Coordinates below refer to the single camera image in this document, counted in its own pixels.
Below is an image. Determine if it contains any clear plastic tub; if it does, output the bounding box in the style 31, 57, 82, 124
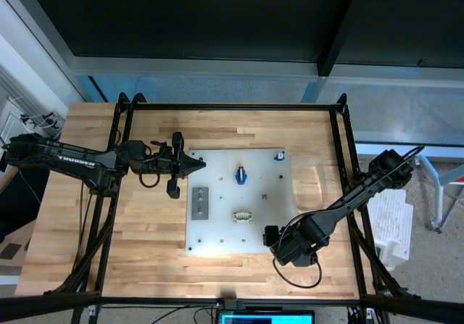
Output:
291, 156, 328, 214

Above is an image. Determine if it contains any grey metal stand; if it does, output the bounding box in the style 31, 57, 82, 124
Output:
413, 154, 464, 235

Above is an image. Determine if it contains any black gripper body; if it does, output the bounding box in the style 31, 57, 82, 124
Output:
263, 225, 320, 268
155, 131, 187, 199

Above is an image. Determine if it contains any grey metal bar holder plate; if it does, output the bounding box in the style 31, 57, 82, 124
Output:
191, 185, 211, 220

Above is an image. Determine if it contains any blue plastic connector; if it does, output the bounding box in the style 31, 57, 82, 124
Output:
233, 165, 248, 186

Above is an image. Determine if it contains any power strip with plugs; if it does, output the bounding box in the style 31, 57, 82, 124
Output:
18, 110, 63, 131

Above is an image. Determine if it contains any small black table camera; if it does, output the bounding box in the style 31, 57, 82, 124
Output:
220, 290, 240, 309

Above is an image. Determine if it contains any white perforated foam block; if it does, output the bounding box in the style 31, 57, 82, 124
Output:
366, 188, 415, 271

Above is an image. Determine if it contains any beige connector housing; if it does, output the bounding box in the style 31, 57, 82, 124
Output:
232, 210, 253, 226

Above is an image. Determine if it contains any laptop screen blue edge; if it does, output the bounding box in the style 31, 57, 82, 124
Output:
216, 309, 315, 324

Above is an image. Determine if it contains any white task board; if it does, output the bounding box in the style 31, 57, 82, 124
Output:
184, 146, 302, 256

